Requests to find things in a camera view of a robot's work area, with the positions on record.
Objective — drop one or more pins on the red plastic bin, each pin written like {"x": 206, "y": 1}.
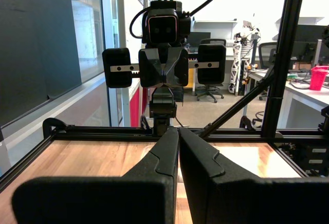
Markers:
{"x": 318, "y": 78}

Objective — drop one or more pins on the white partition with red base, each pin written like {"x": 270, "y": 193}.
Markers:
{"x": 133, "y": 41}

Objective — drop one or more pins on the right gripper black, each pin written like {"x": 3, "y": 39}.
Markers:
{"x": 117, "y": 77}

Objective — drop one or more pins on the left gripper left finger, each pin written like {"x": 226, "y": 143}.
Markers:
{"x": 102, "y": 201}

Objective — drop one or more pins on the black aluminium table frame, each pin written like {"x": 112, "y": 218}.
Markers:
{"x": 285, "y": 54}

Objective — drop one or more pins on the grey mesh office chair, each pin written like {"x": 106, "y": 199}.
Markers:
{"x": 266, "y": 52}

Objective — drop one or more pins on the white lattice stand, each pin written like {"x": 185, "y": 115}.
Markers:
{"x": 237, "y": 67}

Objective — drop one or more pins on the black office chair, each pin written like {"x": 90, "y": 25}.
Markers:
{"x": 209, "y": 93}

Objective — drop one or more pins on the white desk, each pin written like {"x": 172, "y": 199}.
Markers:
{"x": 303, "y": 98}

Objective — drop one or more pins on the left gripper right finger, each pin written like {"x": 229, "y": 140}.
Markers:
{"x": 257, "y": 201}

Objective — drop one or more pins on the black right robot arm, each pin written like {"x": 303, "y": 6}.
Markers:
{"x": 163, "y": 111}

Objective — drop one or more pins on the yellow drawer cabinet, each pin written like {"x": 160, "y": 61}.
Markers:
{"x": 192, "y": 78}

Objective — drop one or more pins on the black computer monitor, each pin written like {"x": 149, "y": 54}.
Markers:
{"x": 308, "y": 32}

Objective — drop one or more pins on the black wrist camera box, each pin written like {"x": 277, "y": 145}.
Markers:
{"x": 163, "y": 26}

